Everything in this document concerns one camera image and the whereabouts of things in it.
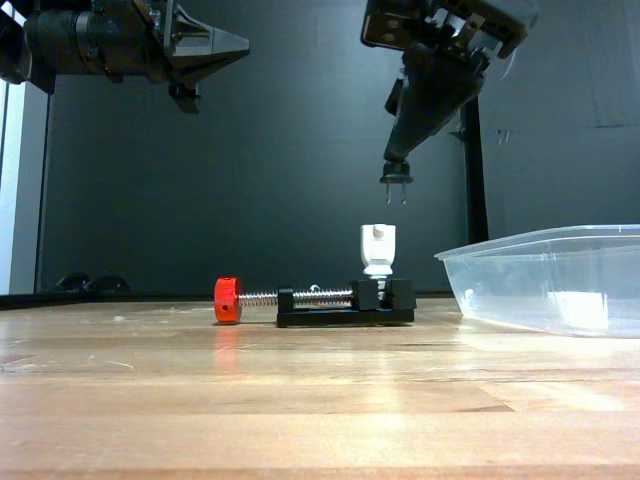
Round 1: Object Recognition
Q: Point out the clear plastic tub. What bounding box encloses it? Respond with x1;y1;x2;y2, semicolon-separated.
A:
433;224;640;340

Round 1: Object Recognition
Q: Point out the black plug with braided cord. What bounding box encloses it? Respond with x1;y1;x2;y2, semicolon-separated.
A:
378;159;413;207

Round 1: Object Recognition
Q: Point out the black clamp with red knob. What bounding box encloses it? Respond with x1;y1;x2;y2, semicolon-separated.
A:
213;275;417;330

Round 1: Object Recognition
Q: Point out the white receptacle socket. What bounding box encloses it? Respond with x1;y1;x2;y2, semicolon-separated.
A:
359;223;399;302

